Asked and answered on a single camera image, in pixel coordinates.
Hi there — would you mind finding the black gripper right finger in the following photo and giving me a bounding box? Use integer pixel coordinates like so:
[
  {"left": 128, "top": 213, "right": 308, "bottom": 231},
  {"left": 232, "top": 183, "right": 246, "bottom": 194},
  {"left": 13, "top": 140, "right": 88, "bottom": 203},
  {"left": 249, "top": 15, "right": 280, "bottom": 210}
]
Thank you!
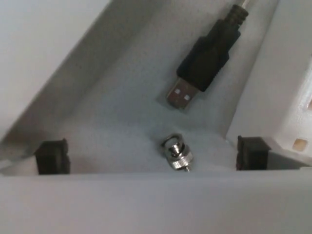
[{"left": 235, "top": 135, "right": 312, "bottom": 171}]

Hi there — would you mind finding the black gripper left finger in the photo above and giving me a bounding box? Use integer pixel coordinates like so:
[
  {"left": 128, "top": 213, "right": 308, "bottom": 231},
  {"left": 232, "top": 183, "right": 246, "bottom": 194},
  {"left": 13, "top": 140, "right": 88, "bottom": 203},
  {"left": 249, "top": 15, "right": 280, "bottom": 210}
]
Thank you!
[{"left": 0, "top": 137, "right": 71, "bottom": 175}]

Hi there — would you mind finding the white peg holder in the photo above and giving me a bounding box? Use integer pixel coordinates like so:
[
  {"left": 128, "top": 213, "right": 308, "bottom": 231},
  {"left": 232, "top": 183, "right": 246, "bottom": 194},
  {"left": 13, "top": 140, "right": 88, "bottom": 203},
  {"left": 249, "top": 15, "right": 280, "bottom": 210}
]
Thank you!
[{"left": 225, "top": 0, "right": 312, "bottom": 168}]

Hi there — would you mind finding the metal bolt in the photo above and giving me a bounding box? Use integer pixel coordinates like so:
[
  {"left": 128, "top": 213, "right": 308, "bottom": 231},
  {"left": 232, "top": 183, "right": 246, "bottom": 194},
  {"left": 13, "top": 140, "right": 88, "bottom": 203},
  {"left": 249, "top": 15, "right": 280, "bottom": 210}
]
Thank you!
[{"left": 159, "top": 132, "right": 191, "bottom": 173}]

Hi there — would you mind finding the white task board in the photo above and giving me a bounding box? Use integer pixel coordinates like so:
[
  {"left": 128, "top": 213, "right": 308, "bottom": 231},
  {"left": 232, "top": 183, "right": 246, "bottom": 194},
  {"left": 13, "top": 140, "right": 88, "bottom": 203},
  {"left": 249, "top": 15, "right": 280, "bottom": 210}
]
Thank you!
[{"left": 0, "top": 0, "right": 137, "bottom": 169}]

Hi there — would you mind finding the black USB plug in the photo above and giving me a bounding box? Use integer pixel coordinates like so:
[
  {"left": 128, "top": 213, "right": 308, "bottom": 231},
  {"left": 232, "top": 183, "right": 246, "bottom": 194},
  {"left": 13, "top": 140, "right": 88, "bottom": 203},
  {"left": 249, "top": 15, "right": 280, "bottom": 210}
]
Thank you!
[{"left": 166, "top": 4, "right": 250, "bottom": 114}]

